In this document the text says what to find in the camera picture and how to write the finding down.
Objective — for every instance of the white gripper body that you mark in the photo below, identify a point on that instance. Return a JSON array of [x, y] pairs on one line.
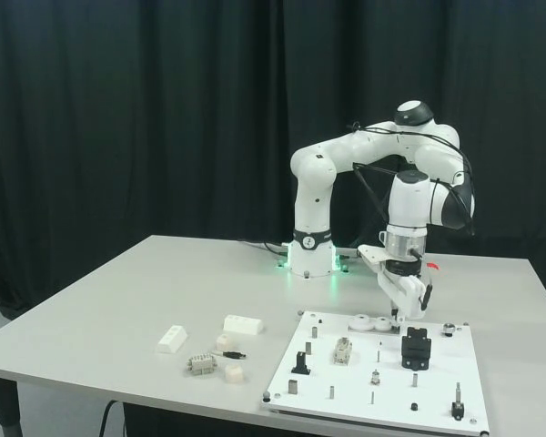
[[407, 296]]

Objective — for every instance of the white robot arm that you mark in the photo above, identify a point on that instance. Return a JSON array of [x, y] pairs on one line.
[[311, 200]]

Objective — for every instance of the white medium gear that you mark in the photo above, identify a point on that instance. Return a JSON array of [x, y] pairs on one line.
[[382, 323]]

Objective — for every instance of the white large gear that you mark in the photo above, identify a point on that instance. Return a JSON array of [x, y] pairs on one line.
[[360, 323]]

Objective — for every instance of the thin black rod red tag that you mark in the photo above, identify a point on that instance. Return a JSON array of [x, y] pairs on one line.
[[427, 291]]

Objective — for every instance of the black D-SUB plug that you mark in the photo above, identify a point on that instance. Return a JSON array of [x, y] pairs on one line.
[[415, 349]]

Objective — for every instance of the metal bolt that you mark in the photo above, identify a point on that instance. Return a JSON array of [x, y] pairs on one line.
[[448, 329]]

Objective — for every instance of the metal BNC plug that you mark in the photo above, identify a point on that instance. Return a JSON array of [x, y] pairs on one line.
[[374, 378]]

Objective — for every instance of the white task board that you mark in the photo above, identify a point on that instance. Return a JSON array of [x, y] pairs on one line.
[[355, 387]]

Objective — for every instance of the metal square peg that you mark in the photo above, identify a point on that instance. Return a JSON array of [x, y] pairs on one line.
[[294, 386], [309, 347]]

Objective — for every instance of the white holder with holes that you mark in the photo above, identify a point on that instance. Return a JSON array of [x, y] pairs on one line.
[[172, 339], [243, 324]]

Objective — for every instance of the beige waterproof plug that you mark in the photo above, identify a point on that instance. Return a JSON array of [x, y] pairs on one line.
[[199, 366]]

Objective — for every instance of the black under-table cabinet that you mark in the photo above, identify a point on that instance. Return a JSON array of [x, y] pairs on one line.
[[186, 421]]

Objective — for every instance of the black curtain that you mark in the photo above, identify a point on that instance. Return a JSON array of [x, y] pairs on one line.
[[118, 114]]

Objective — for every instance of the dark grey table leg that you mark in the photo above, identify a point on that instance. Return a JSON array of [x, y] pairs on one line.
[[2, 405]]

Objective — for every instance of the flat white mount plate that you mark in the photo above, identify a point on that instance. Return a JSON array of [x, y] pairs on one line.
[[372, 254]]

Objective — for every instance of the small white camera box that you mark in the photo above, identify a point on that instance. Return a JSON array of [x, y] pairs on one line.
[[384, 237]]

